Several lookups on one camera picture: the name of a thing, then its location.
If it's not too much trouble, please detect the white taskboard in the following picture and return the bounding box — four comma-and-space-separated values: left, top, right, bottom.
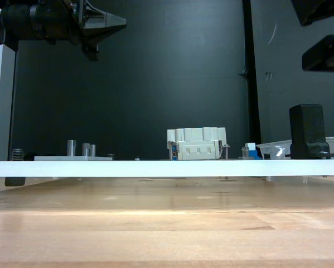
0, 159, 334, 179

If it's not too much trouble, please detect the black upright plug housing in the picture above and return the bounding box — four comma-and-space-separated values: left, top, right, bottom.
285, 103, 334, 160

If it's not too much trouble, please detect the clear plastic tub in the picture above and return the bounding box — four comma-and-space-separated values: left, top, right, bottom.
255, 136, 334, 161

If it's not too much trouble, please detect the blue connector with white top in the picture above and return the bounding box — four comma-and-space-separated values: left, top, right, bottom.
244, 142, 262, 160

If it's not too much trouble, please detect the grey metal plate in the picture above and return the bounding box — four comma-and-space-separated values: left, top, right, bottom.
34, 155, 113, 162

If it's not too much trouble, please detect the beige multipin connector housing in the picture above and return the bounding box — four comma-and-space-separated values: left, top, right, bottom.
166, 127, 229, 161

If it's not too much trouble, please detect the black rubber board foot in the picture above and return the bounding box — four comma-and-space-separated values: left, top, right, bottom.
4, 176, 26, 187

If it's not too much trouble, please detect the black table frame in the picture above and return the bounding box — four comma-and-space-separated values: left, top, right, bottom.
239, 0, 262, 146

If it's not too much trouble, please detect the small steel post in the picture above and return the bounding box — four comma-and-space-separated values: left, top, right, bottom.
82, 143, 96, 157
67, 140, 78, 157

